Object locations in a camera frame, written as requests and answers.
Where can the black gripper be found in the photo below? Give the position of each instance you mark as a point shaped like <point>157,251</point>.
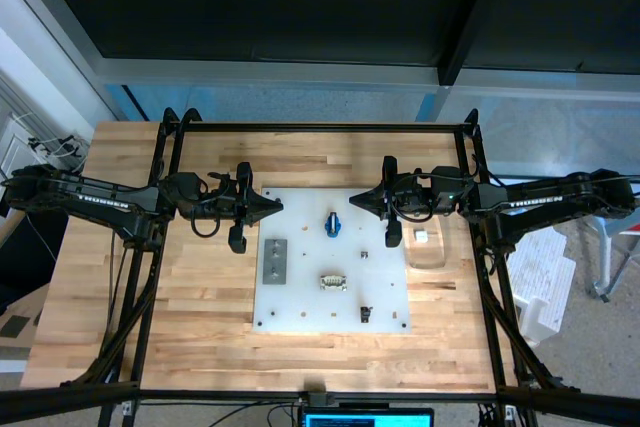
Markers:
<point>225,207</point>
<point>410,197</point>

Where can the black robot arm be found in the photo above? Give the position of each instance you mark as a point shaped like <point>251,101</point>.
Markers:
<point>540,202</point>
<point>100,199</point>

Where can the blue connector holder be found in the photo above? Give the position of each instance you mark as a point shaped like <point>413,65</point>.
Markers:
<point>332,227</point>

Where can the beige rectangular connector housing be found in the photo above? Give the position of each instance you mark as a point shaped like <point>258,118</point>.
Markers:
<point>332,281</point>

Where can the black USB socket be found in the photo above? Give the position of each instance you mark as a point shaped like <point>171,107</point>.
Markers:
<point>366,320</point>

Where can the grey metal plate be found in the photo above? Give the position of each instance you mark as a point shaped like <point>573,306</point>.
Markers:
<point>267,264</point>

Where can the small white cube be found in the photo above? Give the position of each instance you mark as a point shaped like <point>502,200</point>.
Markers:
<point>421,236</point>

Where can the clear plastic tub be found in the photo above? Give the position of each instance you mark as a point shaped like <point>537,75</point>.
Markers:
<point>425,259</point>

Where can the white task board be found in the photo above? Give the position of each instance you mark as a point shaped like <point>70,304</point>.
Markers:
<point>310,292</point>

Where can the white foam packing block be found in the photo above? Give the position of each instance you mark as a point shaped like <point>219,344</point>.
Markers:
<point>540,287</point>

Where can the laptop with blue screen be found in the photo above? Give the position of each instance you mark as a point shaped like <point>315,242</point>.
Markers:
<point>365,419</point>

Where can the grey metal chair base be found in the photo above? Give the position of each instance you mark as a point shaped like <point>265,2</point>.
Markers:
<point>605,257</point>

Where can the brown cardboard box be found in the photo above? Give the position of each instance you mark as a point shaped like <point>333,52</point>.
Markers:
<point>22,304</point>

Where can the black metal frame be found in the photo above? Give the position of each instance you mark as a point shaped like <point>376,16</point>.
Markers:
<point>320,127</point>

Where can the black table level camera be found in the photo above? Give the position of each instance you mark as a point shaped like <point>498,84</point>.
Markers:
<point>316,399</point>

